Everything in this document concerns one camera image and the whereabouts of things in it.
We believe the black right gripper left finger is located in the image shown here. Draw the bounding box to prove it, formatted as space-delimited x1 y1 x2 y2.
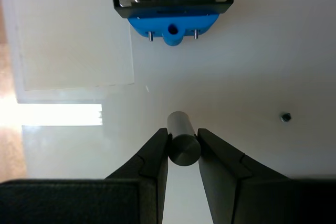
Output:
0 127 169 224

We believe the thin translucent white plate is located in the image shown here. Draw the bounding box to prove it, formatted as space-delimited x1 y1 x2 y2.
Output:
22 0 135 92

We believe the large steel cylinder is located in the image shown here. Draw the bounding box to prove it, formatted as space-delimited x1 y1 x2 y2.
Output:
166 110 202 167

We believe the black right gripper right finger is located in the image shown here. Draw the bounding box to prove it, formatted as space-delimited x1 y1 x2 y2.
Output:
197 127 336 224

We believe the white board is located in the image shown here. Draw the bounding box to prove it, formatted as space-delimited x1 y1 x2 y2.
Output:
5 0 336 224

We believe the blue connector mount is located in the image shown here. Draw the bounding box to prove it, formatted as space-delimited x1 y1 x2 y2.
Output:
128 13 220 47

